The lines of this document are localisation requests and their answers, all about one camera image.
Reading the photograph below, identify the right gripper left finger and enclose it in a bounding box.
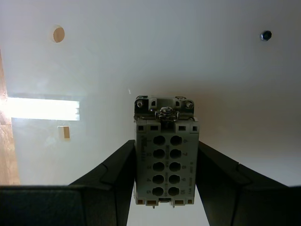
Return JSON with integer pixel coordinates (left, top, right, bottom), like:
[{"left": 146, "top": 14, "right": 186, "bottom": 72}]
[{"left": 0, "top": 139, "right": 136, "bottom": 226}]

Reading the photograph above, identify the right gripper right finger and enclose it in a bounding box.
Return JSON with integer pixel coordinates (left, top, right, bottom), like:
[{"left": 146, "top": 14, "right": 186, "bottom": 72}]
[{"left": 196, "top": 140, "right": 301, "bottom": 226}]

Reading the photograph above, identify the white task board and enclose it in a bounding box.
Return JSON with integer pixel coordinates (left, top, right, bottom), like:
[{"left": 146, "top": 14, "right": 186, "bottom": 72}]
[{"left": 0, "top": 0, "right": 301, "bottom": 226}]

